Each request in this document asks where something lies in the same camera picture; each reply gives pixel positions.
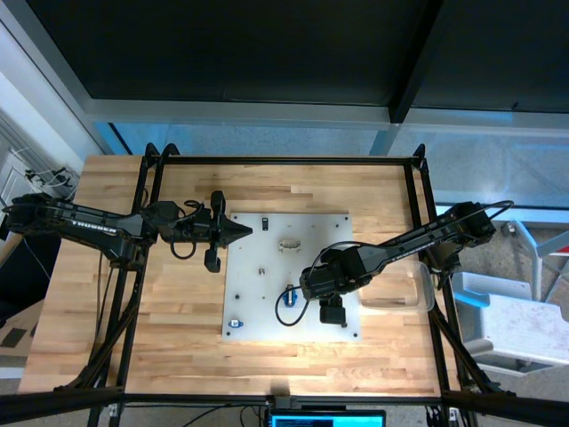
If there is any blue mount with black clamp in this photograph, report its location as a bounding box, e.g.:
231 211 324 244
279 283 301 309

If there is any white task board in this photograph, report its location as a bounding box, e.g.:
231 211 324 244
220 212 364 343

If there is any white step stool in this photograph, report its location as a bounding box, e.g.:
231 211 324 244
453 217 569 379

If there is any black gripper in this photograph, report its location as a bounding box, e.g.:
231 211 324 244
193 190 253 273
318 249 357 326

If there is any white cable bundle with plugs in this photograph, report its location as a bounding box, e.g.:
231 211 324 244
17 149 81 190

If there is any clear plastic tub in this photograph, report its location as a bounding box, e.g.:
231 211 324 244
357 260 436 313

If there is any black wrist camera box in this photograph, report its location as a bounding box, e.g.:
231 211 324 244
300 265 324 302

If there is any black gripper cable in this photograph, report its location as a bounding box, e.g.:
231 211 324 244
309 241 365 272
170 238 198 261

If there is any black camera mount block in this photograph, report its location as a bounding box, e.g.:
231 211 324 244
265 393 300 409

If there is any black right elbow cable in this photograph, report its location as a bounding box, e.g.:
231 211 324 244
484 199 516 222

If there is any black aluminium table frame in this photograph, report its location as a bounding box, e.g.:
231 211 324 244
0 141 569 427

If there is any laptop screen with blue edge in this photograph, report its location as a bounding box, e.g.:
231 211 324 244
265 408 387 427

